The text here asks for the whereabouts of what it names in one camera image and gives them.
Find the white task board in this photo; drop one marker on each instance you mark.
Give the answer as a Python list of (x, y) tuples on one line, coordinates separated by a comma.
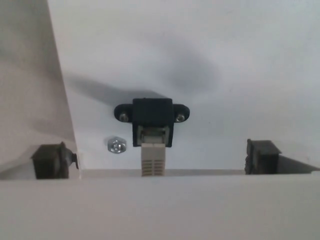
[(225, 50)]

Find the grey Ethernet plug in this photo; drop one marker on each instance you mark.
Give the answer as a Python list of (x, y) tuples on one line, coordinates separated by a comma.
[(153, 160)]

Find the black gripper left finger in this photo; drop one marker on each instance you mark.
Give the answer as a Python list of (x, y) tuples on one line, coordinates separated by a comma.
[(50, 162)]

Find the small metal hex bolt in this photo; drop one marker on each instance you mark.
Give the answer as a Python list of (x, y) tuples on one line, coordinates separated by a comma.
[(116, 145)]

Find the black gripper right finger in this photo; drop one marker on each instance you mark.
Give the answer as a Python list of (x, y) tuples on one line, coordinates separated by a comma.
[(262, 160)]

